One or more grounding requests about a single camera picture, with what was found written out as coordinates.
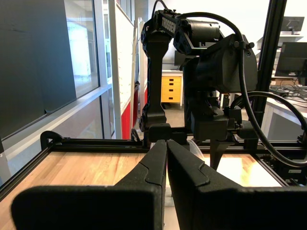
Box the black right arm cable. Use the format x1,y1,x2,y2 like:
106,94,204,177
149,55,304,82
176,11,307,168

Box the white partition panel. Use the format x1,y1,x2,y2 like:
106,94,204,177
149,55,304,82
109,0,135,140

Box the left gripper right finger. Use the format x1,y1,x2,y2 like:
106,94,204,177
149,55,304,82
167,139,307,230

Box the red partition panel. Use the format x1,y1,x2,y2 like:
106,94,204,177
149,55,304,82
121,86,139,140

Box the yellow drawer cabinet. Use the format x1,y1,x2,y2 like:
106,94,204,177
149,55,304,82
162,76,182,104

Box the black metal frame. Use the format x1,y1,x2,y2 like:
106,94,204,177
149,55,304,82
39,0,307,190

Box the clear plastic tub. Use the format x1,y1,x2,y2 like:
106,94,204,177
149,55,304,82
188,139,205,160

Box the black computer monitor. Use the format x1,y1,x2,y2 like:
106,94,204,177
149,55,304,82
274,42,307,86
280,16,305,35

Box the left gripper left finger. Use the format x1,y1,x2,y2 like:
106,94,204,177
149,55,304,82
11,139,168,230

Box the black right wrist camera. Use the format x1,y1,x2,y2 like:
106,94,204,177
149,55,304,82
193,116,230,141

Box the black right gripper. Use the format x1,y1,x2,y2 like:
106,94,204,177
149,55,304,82
210,107,259,172

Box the white desk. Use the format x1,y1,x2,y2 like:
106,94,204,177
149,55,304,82
262,95,307,135

